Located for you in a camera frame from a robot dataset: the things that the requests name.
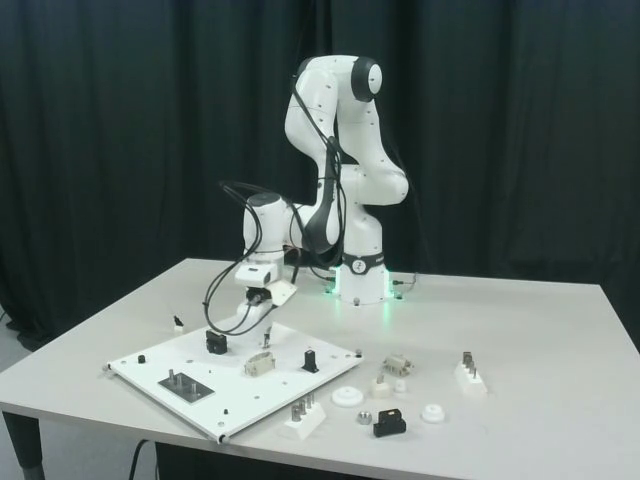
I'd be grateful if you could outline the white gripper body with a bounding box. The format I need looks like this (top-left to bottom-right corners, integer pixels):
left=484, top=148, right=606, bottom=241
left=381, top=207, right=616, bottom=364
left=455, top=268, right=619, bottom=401
left=233, top=298, right=278, bottom=346

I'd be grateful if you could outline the flat white plate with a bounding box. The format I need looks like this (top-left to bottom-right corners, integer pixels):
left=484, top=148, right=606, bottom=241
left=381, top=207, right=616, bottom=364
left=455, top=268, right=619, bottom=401
left=268, top=279, right=296, bottom=306

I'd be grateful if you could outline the white box with dark window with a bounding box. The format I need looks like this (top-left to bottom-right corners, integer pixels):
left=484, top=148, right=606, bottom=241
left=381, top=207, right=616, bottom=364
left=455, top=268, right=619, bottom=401
left=234, top=263, right=275, bottom=287

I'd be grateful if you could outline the white task board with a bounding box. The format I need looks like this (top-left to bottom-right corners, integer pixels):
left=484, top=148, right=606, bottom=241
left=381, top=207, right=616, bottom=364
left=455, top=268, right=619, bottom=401
left=101, top=322, right=364, bottom=445

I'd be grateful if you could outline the white round peg holder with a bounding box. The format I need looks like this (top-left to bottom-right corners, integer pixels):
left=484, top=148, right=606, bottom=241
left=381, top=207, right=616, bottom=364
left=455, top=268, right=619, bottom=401
left=283, top=402, right=327, bottom=441

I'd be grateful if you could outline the white large gear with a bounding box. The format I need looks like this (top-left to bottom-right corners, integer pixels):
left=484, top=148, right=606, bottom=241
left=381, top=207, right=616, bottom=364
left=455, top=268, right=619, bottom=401
left=330, top=386, right=364, bottom=407

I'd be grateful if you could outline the beige waterproof plug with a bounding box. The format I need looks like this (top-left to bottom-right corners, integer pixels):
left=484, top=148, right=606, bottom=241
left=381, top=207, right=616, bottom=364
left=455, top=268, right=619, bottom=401
left=382, top=354, right=416, bottom=379

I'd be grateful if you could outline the black D-SUB plug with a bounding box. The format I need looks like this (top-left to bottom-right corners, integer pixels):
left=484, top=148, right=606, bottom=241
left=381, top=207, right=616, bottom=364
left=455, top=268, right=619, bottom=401
left=372, top=407, right=407, bottom=440

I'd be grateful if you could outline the white square peg holder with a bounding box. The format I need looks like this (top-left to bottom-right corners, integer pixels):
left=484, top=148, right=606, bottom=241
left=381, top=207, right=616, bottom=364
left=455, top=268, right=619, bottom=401
left=452, top=362, right=489, bottom=399

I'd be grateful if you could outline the black table leg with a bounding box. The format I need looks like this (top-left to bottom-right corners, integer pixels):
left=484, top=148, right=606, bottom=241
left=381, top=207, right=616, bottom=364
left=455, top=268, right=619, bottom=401
left=2, top=412, right=45, bottom=480

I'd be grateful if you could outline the black curtain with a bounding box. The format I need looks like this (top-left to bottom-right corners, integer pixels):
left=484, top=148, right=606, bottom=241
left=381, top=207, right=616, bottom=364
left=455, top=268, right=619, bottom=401
left=0, top=0, right=640, bottom=349

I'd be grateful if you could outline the silver ring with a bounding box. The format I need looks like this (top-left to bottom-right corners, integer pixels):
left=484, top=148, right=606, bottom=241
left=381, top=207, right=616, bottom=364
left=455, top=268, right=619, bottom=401
left=244, top=249, right=284, bottom=266

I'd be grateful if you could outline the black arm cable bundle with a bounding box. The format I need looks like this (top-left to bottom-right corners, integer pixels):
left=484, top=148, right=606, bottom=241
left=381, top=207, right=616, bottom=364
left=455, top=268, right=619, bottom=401
left=202, top=74, right=351, bottom=336

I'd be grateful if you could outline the thick black cable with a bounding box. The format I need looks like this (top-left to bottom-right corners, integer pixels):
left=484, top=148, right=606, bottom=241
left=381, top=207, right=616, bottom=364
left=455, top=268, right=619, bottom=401
left=131, top=438, right=157, bottom=480

